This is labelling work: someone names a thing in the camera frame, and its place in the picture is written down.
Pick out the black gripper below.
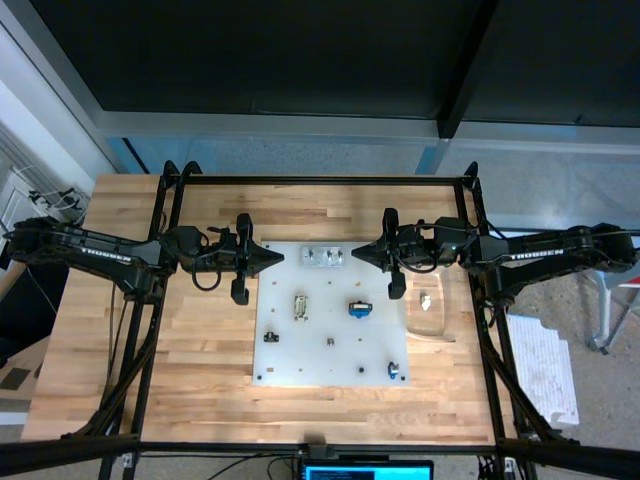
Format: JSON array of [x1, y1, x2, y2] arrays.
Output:
[[351, 208, 439, 302], [199, 213, 286, 306]]

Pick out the white taskboard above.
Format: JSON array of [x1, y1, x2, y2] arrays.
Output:
[[253, 241, 410, 389]]

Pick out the aluminium plate with posts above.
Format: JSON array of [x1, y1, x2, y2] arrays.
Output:
[[299, 245, 346, 269]]

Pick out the clear plastic tub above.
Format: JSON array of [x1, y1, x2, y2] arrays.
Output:
[[402, 264, 457, 344]]

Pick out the white foam block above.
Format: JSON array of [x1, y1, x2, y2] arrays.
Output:
[[505, 313, 581, 426]]

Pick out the laptop screen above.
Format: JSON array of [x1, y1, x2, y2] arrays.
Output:
[[299, 459, 435, 480]]

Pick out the white power strip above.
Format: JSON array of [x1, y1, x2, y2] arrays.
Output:
[[24, 187, 86, 221]]

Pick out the grey metal stand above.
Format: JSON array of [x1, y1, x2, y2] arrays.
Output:
[[582, 272, 640, 356]]

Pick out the brown cardboard sheet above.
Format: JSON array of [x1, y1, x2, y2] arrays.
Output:
[[0, 333, 54, 401]]

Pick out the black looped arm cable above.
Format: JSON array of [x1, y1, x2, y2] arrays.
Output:
[[191, 267, 225, 293]]

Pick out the black aluminium frame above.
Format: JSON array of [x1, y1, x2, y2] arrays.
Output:
[[0, 160, 586, 480]]

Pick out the black table camera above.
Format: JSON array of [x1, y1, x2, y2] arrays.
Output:
[[304, 432, 331, 459]]

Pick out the black upright post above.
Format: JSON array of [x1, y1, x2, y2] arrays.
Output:
[[437, 0, 501, 141]]

